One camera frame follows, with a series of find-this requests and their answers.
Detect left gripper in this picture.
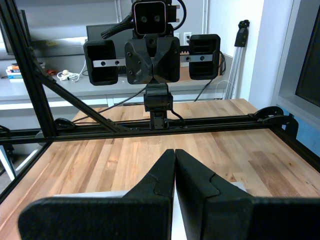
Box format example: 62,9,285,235
83,34,221,86

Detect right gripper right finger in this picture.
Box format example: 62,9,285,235
175,148,320,240

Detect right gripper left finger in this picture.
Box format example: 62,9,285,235
17,148,175,240

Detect white taskboard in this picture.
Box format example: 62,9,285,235
53,181,248,240

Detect grey office desk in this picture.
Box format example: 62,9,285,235
0,52,235,107

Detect stack of books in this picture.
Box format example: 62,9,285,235
5,65,24,80

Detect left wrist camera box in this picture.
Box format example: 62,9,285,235
131,0,168,36

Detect left arm braided cable sleeve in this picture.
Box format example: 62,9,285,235
100,13,135,40

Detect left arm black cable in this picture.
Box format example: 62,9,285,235
166,0,189,30

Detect white cable bundle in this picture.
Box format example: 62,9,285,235
56,69,81,82

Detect aluminium stand with black bracket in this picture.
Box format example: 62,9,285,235
223,19,251,101

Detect black aluminium frame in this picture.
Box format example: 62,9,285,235
0,0,320,205

